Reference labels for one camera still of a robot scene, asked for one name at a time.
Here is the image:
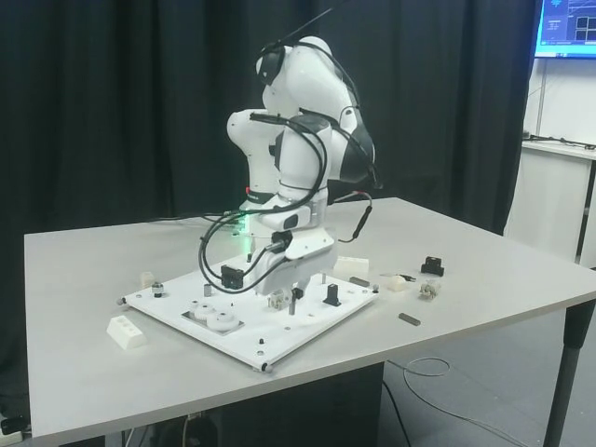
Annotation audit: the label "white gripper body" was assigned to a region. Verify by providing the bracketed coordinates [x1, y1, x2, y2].
[254, 245, 340, 298]

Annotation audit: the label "white task board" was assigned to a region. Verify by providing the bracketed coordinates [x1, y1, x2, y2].
[120, 265, 382, 374]

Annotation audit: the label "white block holder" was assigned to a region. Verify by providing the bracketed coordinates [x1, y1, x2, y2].
[335, 255, 371, 274]

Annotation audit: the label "black D-SUB plug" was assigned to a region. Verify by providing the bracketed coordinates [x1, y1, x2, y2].
[221, 264, 245, 288]

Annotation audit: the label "white large gear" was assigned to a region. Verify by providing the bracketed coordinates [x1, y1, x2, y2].
[207, 310, 237, 333]

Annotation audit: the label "white medium gear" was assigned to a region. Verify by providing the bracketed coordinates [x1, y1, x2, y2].
[188, 301, 214, 323]

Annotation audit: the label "white holder with holes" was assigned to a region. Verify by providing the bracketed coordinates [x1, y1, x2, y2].
[105, 315, 150, 350]

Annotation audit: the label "black curtains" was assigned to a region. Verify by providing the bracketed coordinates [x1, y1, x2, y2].
[0, 0, 546, 336]

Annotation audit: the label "white cabinet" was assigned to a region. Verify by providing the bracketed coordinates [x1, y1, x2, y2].
[504, 136, 596, 270]

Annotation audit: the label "grey table leg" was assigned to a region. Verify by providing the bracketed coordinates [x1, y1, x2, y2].
[543, 300, 584, 447]

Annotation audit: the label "blue screen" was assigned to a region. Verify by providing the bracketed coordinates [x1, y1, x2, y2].
[534, 0, 596, 60]

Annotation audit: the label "thin black rod on wire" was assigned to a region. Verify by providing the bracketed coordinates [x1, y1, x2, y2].
[333, 189, 376, 244]

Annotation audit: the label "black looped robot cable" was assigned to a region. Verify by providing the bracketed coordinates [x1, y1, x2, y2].
[196, 114, 328, 291]

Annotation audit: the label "grey floor cable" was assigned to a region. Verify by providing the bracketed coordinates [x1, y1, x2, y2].
[401, 357, 551, 447]

